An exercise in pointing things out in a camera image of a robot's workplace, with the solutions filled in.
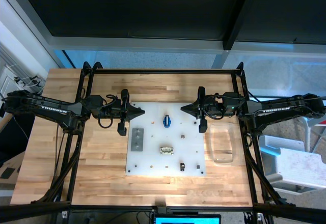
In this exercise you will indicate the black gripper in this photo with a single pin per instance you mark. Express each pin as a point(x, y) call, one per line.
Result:
point(202, 109)
point(124, 112)

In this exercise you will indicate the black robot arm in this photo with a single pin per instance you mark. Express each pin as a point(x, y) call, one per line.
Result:
point(53, 109)
point(275, 110)

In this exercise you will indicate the blue bar holder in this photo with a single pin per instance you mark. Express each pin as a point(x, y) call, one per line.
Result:
point(169, 122)

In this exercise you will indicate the silver round bar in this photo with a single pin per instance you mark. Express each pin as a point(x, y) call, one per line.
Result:
point(166, 120)

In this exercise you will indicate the grey metal plate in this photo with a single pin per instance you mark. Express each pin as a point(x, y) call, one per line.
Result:
point(133, 142)

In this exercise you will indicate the clear plastic tub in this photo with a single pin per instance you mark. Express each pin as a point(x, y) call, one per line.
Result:
point(221, 142)

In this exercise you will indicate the white task board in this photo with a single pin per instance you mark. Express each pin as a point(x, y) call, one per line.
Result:
point(152, 155)

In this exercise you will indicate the beige connector housing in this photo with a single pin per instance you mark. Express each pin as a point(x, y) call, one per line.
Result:
point(166, 150)

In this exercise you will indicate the black socket block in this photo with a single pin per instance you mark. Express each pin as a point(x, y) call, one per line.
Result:
point(182, 167)

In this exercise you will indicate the blue lit screen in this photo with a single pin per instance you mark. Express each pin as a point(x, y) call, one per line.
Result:
point(187, 220)

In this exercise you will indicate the white step stool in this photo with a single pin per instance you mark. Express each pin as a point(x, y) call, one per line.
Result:
point(293, 163)

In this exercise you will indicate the cardboard box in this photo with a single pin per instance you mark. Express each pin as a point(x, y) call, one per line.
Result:
point(10, 165)

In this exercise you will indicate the black aluminium frame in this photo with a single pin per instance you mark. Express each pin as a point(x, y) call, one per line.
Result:
point(163, 70)

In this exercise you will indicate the black frame clamp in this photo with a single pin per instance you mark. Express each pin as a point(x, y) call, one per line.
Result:
point(240, 67)
point(86, 67)
point(96, 64)

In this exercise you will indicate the black wall post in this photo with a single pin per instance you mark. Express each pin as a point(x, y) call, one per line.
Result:
point(237, 17)

